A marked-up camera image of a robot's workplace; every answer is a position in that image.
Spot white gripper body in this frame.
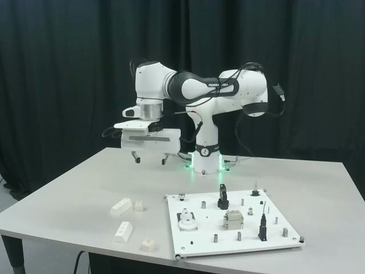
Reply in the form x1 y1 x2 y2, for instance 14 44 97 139
120 128 182 157

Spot black D-SUB plug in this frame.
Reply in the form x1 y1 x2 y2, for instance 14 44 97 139
217 184 230 210

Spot long white holder with holes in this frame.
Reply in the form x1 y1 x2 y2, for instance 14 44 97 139
110 198 133 216
113 220 135 244

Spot white large gear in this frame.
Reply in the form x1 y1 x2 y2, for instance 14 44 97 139
179 217 198 231

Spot white task board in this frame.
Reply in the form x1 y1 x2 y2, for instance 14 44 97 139
163 187 306 261

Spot small white notched holder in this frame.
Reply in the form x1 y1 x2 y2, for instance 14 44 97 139
141 237 157 252

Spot beige rectangular connector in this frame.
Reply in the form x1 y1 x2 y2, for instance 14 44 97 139
222 210 240 229

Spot black curtains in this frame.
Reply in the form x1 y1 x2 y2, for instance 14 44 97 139
0 0 365 202

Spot black table leg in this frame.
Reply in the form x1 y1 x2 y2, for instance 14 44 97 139
1 235 24 274

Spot black cable at robot foot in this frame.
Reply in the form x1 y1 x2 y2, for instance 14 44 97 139
176 150 195 161

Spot grey cable at robot foot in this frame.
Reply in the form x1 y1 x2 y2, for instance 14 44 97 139
224 155 253 166

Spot black cable under table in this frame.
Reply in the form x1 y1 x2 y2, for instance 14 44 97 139
74 250 90 274

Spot black USB plug with cable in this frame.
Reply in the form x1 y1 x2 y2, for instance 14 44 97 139
257 200 270 241

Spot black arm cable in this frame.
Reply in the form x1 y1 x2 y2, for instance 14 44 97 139
216 61 287 118

